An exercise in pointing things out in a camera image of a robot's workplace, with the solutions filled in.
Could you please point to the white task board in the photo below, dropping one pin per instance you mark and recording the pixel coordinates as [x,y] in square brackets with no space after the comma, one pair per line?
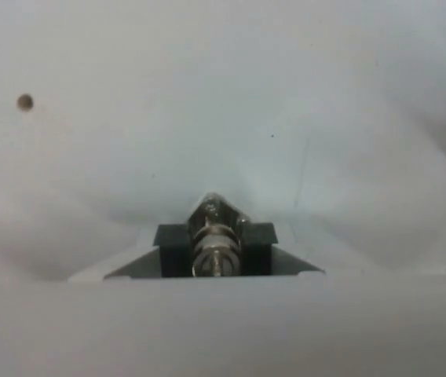
[223,118]

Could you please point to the metal BNC plug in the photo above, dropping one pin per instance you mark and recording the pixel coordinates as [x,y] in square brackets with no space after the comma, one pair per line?
[217,255]

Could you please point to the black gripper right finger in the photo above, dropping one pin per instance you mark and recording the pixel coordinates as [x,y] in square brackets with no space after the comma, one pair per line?
[260,251]

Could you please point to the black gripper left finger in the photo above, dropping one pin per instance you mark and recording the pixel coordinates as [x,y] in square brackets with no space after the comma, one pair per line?
[172,251]

